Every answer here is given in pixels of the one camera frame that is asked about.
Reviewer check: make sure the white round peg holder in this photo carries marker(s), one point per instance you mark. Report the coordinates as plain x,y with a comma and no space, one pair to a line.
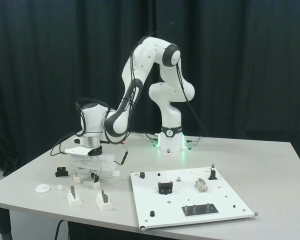
73,202

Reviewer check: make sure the black table leg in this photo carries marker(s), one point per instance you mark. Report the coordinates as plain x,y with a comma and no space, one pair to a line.
1,222

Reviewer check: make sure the white USB plug holder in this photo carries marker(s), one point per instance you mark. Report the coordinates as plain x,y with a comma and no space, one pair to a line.
76,179

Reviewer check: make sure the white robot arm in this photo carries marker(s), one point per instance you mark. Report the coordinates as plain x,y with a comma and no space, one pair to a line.
170,117

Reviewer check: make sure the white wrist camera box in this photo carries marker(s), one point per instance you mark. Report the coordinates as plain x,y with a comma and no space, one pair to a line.
78,140

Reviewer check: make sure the flat white mounting plate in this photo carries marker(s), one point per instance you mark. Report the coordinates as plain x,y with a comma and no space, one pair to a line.
76,150

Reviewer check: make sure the metal USB plug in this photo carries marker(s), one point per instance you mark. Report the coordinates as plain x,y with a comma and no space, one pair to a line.
76,173

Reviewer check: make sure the black Ethernet plug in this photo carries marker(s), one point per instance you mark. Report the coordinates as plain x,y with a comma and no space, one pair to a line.
96,178

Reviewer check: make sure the white square peg holder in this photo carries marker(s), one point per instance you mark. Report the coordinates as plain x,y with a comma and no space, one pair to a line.
104,203

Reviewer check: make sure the black curtain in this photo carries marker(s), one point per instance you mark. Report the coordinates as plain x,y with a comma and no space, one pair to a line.
40,75

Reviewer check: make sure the white large gear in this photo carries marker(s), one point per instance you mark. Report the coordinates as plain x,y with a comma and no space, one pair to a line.
42,189

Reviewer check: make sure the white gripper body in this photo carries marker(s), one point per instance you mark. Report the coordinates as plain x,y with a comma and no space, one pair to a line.
100,163

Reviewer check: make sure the white task board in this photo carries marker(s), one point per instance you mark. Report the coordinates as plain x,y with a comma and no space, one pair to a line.
215,200

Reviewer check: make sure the black D-SUB plug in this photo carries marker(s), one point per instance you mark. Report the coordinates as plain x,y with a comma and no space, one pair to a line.
61,173

